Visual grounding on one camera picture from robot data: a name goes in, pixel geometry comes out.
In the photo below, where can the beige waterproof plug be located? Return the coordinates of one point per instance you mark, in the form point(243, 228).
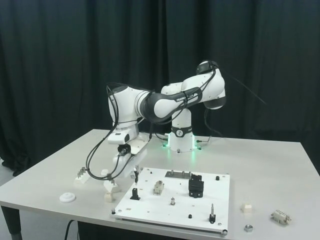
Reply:
point(281, 215)

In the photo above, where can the white round peg holder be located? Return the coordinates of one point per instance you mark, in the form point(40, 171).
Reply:
point(81, 180)

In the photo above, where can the black USB plug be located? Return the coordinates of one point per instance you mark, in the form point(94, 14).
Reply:
point(136, 180)

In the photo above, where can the cream plug holder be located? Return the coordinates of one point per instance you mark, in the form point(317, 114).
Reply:
point(109, 197)
point(246, 208)

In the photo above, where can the flat white mounting plate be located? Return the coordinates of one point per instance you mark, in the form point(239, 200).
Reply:
point(140, 147)

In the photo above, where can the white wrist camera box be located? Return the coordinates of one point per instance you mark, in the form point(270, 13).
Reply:
point(118, 138)

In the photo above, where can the metal BNC plug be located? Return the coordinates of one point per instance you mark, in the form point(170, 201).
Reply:
point(172, 201)

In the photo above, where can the metal bolt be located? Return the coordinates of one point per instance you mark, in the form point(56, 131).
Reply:
point(212, 208)

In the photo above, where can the white square peg holder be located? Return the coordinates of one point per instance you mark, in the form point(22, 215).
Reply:
point(110, 187)

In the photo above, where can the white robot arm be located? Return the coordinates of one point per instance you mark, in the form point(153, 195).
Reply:
point(180, 120)

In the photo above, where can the black box under table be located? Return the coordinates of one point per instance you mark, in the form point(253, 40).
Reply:
point(100, 232)

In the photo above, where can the black curtains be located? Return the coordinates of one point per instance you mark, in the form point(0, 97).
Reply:
point(75, 50)

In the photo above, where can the white large gear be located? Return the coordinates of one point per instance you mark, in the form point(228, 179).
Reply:
point(67, 197)

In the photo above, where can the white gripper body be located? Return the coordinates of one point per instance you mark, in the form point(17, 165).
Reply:
point(123, 166)

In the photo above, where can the black table leg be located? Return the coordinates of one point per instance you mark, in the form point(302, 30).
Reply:
point(10, 222)

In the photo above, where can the metal nut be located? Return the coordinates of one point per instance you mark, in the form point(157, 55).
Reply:
point(248, 227)

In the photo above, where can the white task board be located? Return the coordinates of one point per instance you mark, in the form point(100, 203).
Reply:
point(175, 215)

